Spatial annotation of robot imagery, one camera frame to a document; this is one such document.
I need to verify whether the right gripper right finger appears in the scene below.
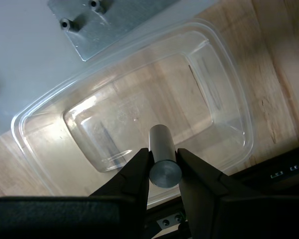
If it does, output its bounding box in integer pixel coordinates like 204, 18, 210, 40
176, 148, 229, 239

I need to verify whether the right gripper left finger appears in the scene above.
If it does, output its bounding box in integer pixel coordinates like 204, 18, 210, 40
89, 148, 155, 212

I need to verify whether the large metal cylinder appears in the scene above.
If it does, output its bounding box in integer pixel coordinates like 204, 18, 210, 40
148, 124, 183, 189

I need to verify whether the clear plastic tub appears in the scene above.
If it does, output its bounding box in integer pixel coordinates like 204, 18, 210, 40
11, 18, 254, 207

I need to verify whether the grey metal plate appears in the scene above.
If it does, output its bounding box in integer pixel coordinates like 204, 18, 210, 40
47, 0, 179, 62

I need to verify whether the black frame rail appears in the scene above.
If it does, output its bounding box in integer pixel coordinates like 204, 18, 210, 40
146, 143, 299, 239

